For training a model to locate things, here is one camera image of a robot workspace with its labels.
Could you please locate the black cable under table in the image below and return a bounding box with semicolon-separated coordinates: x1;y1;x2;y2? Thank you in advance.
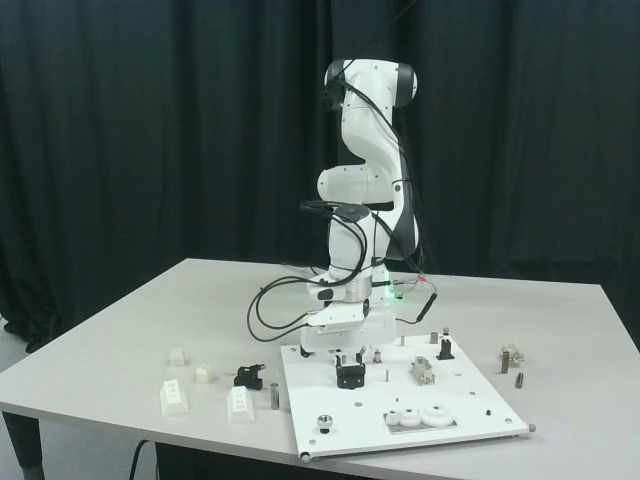
130;438;154;480

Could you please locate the black plug with prongs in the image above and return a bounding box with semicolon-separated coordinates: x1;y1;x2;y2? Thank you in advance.
233;363;267;391

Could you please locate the black D-SUB plug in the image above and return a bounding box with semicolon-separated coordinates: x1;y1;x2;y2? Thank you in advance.
334;364;368;392

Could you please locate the large white holder with holes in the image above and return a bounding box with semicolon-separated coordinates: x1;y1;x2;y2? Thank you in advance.
159;379;191;417
225;388;257;425

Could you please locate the thin black rod red tag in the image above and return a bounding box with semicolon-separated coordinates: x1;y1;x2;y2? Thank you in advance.
393;272;440;325

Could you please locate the white large gear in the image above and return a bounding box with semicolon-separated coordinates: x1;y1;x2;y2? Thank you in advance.
420;402;451;429

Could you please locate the dark table leg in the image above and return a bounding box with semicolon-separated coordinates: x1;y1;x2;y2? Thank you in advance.
0;411;42;480

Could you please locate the black curtain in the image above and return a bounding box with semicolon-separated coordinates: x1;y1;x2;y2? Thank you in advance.
0;0;640;354

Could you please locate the beige D-SUB connector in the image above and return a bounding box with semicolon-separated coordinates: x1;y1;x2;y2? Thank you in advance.
410;356;440;387

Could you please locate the black looped wrist cable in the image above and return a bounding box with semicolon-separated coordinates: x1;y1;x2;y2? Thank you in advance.
246;199;381;345

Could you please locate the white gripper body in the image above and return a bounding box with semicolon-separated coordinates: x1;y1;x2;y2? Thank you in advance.
298;313;398;358

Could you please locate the beige connector with metal pins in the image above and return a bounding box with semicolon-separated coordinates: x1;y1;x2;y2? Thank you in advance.
499;343;526;369

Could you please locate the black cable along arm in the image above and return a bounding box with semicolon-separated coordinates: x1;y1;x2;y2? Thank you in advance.
322;0;427;274

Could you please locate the white task board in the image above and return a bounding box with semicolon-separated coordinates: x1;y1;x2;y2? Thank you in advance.
278;324;539;460

